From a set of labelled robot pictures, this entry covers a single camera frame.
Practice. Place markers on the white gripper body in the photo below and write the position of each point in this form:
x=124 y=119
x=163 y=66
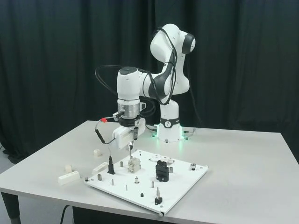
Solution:
x=122 y=137

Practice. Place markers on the thin metal square peg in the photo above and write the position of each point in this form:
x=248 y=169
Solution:
x=130 y=152

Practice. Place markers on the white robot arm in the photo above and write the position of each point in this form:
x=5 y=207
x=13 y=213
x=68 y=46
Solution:
x=127 y=84

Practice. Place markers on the long white peg holder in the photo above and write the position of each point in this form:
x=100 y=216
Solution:
x=70 y=178

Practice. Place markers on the cream connector block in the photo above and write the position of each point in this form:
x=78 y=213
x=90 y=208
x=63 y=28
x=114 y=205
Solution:
x=133 y=165

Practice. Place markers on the small white cube holder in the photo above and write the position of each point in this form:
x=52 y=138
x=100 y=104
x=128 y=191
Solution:
x=68 y=168
x=97 y=153

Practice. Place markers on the white task board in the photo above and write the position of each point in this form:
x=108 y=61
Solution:
x=140 y=177

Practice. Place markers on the flat white holder with holes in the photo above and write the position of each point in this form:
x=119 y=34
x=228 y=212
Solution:
x=101 y=168

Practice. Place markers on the small metal connector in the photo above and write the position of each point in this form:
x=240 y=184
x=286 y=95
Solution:
x=136 y=180

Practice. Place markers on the black D-SUB plug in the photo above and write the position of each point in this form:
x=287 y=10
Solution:
x=161 y=172

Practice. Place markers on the white medium gear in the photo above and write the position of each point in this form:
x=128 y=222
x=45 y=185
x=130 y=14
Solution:
x=170 y=160

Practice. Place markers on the metal bolt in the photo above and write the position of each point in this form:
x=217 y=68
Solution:
x=158 y=192

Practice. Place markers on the metal BNC plug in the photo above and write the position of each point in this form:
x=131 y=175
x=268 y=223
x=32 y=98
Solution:
x=193 y=166

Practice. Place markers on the black under-table panel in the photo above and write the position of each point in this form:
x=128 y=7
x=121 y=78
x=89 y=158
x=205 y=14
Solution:
x=105 y=217

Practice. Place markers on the black curtain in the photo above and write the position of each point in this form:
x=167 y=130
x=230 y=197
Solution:
x=46 y=35

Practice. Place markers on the black table leg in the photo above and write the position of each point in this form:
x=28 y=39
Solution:
x=10 y=207

